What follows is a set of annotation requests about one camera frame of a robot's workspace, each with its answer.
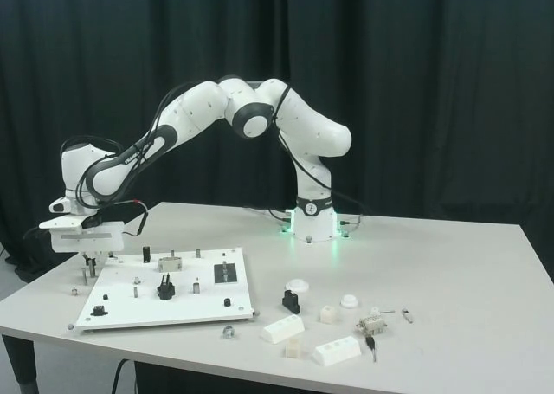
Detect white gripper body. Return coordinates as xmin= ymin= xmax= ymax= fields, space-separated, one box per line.
xmin=50 ymin=222 xmax=126 ymax=254

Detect white long peg holder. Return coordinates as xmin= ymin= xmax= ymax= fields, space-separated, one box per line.
xmin=313 ymin=336 xmax=363 ymax=366
xmin=260 ymin=315 xmax=306 ymax=346

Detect flat white mounting plate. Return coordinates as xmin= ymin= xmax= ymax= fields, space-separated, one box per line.
xmin=38 ymin=216 xmax=87 ymax=230

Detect black waterproof plug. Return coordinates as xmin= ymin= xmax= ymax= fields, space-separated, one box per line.
xmin=156 ymin=273 xmax=177 ymax=302

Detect white task board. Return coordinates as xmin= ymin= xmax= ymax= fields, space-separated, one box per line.
xmin=74 ymin=246 xmax=254 ymax=332

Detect dark table leg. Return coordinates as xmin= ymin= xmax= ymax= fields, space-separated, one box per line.
xmin=0 ymin=333 xmax=38 ymax=394

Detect black Ethernet plug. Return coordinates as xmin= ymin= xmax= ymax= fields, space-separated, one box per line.
xmin=281 ymin=288 xmax=302 ymax=314

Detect metal D-SUB plug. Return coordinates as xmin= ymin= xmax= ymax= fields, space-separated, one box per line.
xmin=356 ymin=308 xmax=396 ymax=337

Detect black curtains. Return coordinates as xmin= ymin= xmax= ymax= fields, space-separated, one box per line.
xmin=0 ymin=0 xmax=554 ymax=268

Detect small white camera box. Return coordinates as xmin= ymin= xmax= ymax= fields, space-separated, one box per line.
xmin=48 ymin=197 xmax=74 ymax=216

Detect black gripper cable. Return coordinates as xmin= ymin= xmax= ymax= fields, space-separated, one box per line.
xmin=22 ymin=225 xmax=54 ymax=241

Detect black cable under table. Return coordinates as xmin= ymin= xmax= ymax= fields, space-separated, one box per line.
xmin=115 ymin=358 xmax=136 ymax=394

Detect black forearm cable bundle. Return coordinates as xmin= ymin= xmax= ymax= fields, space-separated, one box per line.
xmin=75 ymin=84 xmax=226 ymax=211

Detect black upper arm cable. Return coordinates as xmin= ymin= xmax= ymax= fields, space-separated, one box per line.
xmin=271 ymin=84 xmax=369 ymax=218

